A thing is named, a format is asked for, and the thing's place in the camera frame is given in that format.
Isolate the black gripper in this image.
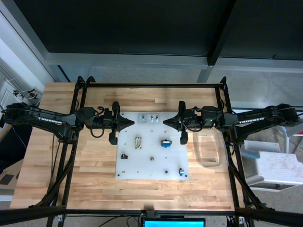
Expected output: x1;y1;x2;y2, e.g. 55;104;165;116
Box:
162;101;202;145
90;101;135;145

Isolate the aluminium clamp block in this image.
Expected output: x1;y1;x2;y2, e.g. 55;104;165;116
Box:
138;113;160;125

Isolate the clear plastic tub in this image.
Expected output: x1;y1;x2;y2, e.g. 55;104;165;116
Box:
193;131;230;169

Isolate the white board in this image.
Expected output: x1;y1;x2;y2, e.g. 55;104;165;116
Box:
115;111;191;180

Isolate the blue laptop screen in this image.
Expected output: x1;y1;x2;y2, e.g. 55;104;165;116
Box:
141;217;206;227

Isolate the white power strip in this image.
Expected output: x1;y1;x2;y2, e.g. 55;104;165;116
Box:
13;88;40;100

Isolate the white step stool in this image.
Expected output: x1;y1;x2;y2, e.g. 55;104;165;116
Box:
241;139;303;192

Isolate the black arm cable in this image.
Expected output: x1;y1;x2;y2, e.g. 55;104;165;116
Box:
183;106;202;131
90;106;107;139

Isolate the black metal frame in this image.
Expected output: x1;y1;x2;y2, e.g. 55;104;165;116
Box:
0;75;303;227

